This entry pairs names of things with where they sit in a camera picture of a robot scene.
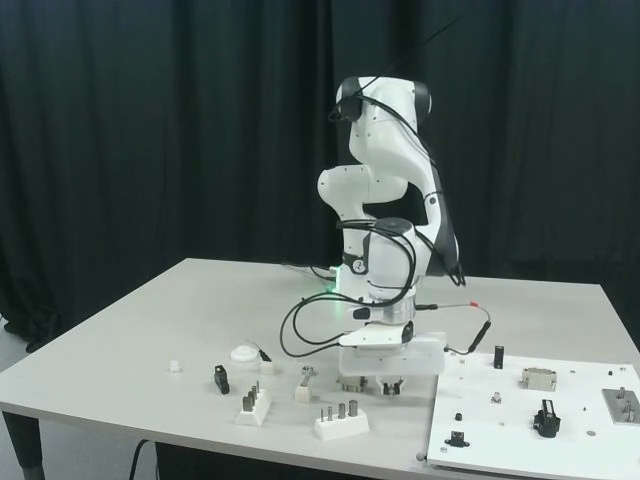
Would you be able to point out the white square peg holder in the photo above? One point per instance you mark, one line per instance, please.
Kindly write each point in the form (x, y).
(252, 416)

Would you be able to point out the white small gear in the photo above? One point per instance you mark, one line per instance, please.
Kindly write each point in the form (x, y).
(174, 366)

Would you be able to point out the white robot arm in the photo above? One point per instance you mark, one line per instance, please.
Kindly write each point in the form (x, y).
(380, 145)

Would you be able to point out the medium metal square peg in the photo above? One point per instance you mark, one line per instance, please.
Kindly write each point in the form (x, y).
(255, 392)

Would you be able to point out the large metal square peg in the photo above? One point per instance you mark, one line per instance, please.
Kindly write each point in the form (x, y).
(248, 401)

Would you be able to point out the grey metal connector block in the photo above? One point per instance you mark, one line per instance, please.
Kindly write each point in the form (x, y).
(350, 385)

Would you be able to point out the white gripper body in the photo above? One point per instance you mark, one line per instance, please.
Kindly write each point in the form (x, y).
(390, 361)

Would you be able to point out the large metal round peg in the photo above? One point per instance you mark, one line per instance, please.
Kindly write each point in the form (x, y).
(354, 408)

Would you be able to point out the white round peg holder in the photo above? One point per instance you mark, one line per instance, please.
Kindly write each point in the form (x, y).
(342, 429)

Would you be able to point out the white task board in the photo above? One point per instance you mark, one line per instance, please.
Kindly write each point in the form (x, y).
(500, 425)

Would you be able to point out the flat white mounting plate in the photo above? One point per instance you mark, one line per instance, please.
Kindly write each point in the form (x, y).
(370, 335)

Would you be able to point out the small white plug holder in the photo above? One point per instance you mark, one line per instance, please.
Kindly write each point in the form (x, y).
(268, 368)

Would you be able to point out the medium metal round peg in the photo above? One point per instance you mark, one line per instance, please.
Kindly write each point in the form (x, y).
(341, 411)

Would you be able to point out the small white bolt holder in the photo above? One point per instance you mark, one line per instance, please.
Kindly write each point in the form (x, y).
(303, 394)

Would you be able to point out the black curtain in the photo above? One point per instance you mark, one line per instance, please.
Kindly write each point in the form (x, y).
(150, 125)

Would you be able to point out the metal BNC plug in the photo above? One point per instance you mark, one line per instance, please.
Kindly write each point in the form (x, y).
(390, 392)

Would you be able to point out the black D-SUB plug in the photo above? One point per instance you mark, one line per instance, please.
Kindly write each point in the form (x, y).
(220, 380)

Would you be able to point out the white large gear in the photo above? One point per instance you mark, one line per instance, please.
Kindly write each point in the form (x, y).
(244, 356)

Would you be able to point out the black table leg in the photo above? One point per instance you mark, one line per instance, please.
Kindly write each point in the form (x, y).
(20, 445)

